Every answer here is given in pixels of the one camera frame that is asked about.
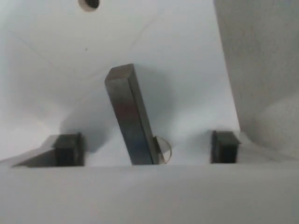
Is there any metal square peg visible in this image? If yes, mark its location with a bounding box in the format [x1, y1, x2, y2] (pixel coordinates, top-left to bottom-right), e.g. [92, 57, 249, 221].
[104, 63, 163, 166]

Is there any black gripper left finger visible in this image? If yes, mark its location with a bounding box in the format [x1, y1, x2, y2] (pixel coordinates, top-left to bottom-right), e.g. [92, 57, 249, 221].
[11, 132, 85, 168]

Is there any white task board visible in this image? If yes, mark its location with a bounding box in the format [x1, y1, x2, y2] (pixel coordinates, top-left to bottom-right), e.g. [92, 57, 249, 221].
[0, 0, 241, 168]

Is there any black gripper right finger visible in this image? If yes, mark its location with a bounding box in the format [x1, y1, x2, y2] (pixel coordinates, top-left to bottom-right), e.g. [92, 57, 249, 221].
[210, 130, 242, 164]

